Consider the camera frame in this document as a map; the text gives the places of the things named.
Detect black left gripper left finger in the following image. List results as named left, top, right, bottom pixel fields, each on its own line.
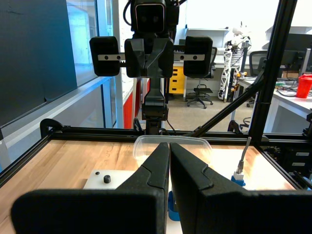
left=11, top=142, right=171, bottom=234

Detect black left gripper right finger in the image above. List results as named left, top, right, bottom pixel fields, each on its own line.
left=170, top=142, right=312, bottom=234

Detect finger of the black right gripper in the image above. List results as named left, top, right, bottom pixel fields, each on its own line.
left=124, top=38, right=148, bottom=78
left=145, top=38, right=175, bottom=79

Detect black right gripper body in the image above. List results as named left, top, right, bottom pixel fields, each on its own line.
left=89, top=36, right=214, bottom=78

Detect RJ45 connector with grey cable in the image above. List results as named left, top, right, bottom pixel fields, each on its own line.
left=233, top=136, right=252, bottom=177

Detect white task board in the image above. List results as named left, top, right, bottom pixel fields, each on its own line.
left=82, top=168, right=247, bottom=234

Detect yellow drawer cabinet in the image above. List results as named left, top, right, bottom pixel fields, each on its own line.
left=169, top=66, right=186, bottom=95

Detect black office chair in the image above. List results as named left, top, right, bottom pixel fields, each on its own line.
left=185, top=46, right=218, bottom=110
left=240, top=50, right=269, bottom=129

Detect red cabinet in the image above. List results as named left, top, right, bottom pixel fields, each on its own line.
left=123, top=80, right=152, bottom=130

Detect white lattice structure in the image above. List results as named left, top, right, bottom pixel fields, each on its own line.
left=218, top=20, right=252, bottom=100

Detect clear plastic tub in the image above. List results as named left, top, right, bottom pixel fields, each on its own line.
left=133, top=135, right=213, bottom=169

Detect white desk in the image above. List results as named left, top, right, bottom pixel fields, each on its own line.
left=235, top=78, right=312, bottom=134

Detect black monitor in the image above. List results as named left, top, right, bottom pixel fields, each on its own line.
left=280, top=34, right=312, bottom=74

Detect red plastic container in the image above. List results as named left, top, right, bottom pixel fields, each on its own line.
left=296, top=74, right=312, bottom=99

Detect small blue socket mount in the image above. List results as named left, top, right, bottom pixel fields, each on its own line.
left=230, top=175, right=246, bottom=187

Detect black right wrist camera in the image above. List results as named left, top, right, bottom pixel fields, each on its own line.
left=131, top=0, right=169, bottom=34

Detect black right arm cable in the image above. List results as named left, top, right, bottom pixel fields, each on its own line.
left=123, top=0, right=134, bottom=25

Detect blue and black socket mount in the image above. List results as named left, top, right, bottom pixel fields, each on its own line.
left=167, top=191, right=181, bottom=222

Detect black table frame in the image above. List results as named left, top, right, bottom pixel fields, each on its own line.
left=0, top=0, right=312, bottom=193

